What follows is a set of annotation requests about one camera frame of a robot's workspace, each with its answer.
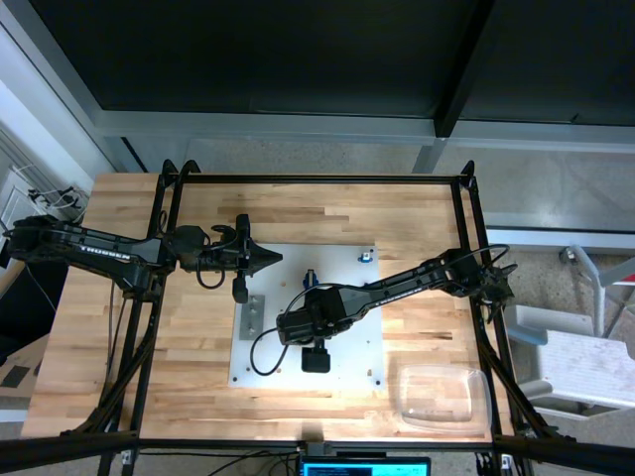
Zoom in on white rolling cart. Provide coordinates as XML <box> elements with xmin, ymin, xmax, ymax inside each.
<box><xmin>505</xmin><ymin>243</ymin><xmax>635</xmax><ymax>418</ymax></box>

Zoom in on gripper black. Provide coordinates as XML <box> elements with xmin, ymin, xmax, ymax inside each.
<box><xmin>275</xmin><ymin>286</ymin><xmax>366</xmax><ymax>349</ymax></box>
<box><xmin>206</xmin><ymin>213</ymin><xmax>284</xmax><ymax>304</ymax></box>

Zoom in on laptop screen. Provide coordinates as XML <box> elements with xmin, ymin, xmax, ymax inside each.
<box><xmin>297</xmin><ymin>456</ymin><xmax>432</xmax><ymax>476</ymax></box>

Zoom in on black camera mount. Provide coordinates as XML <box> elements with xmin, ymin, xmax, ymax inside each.
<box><xmin>296</xmin><ymin>429</ymin><xmax>329</xmax><ymax>455</ymax></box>

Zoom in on cardboard box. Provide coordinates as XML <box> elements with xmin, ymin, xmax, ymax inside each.
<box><xmin>0</xmin><ymin>334</ymin><xmax>51</xmax><ymax>398</ymax></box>

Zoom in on white board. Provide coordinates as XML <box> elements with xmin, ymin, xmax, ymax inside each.
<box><xmin>226</xmin><ymin>242</ymin><xmax>389</xmax><ymax>391</ymax></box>

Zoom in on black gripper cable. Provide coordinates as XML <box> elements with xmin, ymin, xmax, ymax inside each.
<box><xmin>195</xmin><ymin>260</ymin><xmax>227</xmax><ymax>291</ymax></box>
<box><xmin>250</xmin><ymin>324</ymin><xmax>299</xmax><ymax>377</ymax></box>

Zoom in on black pillar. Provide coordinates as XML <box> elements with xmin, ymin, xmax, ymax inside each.
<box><xmin>434</xmin><ymin>0</ymin><xmax>497</xmax><ymax>139</ymax></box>

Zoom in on black aluminium frame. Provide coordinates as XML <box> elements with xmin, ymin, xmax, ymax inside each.
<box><xmin>0</xmin><ymin>159</ymin><xmax>635</xmax><ymax>476</ymax></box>

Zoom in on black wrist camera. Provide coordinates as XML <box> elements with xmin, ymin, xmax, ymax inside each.
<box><xmin>301</xmin><ymin>346</ymin><xmax>332</xmax><ymax>375</ymax></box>

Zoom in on clear plastic tub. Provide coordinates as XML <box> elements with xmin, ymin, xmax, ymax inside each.
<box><xmin>395</xmin><ymin>363</ymin><xmax>494</xmax><ymax>439</ymax></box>

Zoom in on tangled power cables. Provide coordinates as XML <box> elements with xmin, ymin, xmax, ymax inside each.
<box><xmin>24</xmin><ymin>185</ymin><xmax>88</xmax><ymax>222</ymax></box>

